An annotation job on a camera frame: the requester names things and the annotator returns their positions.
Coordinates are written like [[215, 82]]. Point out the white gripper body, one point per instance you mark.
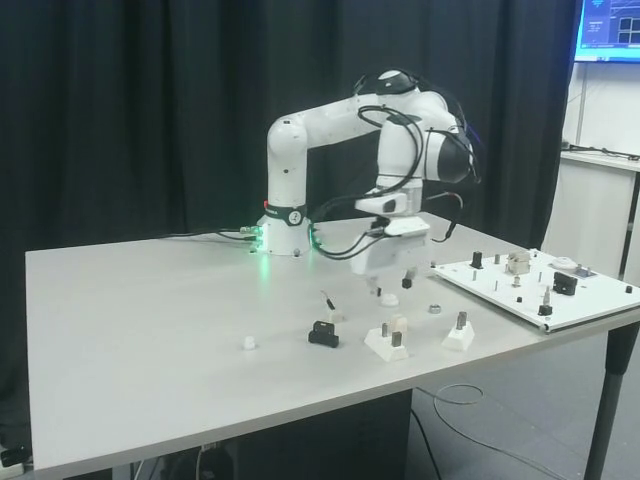
[[390, 252]]

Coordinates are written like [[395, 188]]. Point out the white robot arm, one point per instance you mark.
[[285, 165]]

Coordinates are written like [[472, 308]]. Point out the small metal square peg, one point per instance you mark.
[[396, 338]]

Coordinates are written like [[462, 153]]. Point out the white two-peg holder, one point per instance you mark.
[[385, 349]]

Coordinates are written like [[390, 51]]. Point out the large metal square peg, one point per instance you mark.
[[461, 319]]

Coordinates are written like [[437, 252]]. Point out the white single-peg holder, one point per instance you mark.
[[457, 340]]

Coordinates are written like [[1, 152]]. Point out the white medium gear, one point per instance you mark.
[[389, 301]]

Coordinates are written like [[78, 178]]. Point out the metal BNC plug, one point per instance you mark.
[[434, 308]]

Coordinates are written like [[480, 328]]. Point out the small white plug holder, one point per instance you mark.
[[336, 315]]

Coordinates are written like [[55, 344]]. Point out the thin black rod red tag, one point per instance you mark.
[[452, 230]]

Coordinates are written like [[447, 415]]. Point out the white task board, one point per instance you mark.
[[505, 295]]

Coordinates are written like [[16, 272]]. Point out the metal bolt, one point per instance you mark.
[[546, 296]]

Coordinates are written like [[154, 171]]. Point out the white small gear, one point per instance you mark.
[[246, 342]]

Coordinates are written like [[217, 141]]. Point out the white large gear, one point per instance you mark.
[[565, 261]]

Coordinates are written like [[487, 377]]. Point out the white cabinet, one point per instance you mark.
[[595, 210]]

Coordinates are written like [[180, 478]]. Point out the dark grey table leg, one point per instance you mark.
[[605, 400]]

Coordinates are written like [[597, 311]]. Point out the black curtain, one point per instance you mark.
[[125, 125]]

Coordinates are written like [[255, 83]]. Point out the blue screen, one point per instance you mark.
[[610, 30]]

